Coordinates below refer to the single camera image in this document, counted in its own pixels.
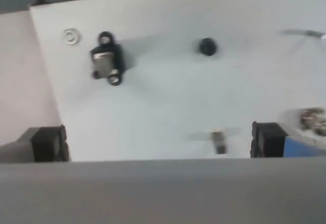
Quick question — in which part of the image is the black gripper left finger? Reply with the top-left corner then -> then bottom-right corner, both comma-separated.
0,124 -> 70,163

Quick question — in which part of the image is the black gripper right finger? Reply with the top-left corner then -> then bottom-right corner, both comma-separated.
250,121 -> 326,159

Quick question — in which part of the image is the metal round peg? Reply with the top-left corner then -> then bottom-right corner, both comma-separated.
210,129 -> 229,155

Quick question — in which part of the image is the small black round cap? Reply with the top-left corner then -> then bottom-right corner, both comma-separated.
196,37 -> 219,57

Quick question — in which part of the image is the white task board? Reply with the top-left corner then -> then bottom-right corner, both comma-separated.
29,0 -> 326,162

